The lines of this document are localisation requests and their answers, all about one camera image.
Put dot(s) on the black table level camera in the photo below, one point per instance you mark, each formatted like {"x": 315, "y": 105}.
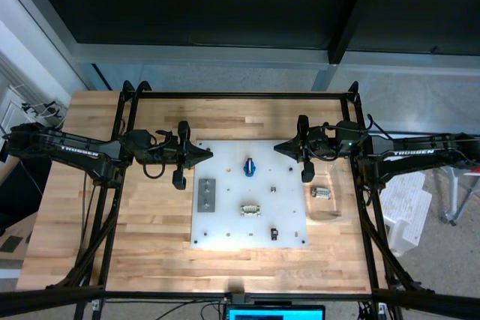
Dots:
{"x": 237, "y": 297}

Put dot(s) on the blue round connector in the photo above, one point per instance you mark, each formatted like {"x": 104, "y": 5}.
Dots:
{"x": 248, "y": 171}

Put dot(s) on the clear plastic tub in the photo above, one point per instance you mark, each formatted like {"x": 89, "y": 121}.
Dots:
{"x": 326, "y": 209}

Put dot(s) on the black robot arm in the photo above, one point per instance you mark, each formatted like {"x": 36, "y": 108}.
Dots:
{"x": 408, "y": 153}
{"x": 78, "y": 151}

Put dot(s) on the black metal frame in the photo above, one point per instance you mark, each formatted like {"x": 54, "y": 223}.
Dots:
{"x": 45, "y": 297}

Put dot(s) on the black vertical post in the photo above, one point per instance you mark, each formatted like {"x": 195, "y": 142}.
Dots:
{"x": 348, "y": 9}

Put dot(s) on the beige HAN10E hub socket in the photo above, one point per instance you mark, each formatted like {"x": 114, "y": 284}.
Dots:
{"x": 250, "y": 210}

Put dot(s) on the black plastic socket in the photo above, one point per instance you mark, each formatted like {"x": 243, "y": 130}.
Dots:
{"x": 275, "y": 234}

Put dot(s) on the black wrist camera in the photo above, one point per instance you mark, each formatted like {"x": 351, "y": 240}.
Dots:
{"x": 169, "y": 150}
{"x": 324, "y": 147}

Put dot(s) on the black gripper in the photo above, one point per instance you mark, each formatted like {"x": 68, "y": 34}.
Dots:
{"x": 183, "y": 155}
{"x": 306, "y": 149}

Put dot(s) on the brown cardboard box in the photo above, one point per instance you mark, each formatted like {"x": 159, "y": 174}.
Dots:
{"x": 22, "y": 228}

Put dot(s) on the grey metal stand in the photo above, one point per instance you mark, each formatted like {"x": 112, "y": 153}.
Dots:
{"x": 453, "y": 192}

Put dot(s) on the grey aluminium partition frame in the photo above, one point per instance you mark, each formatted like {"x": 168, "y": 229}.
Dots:
{"x": 187, "y": 52}

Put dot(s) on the screen with blue edge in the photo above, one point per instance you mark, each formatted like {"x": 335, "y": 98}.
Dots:
{"x": 273, "y": 314}

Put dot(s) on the beige HAN10E connector insert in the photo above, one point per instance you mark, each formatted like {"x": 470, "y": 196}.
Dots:
{"x": 320, "y": 192}

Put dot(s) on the white mounting board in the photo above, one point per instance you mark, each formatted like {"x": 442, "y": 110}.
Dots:
{"x": 225, "y": 222}

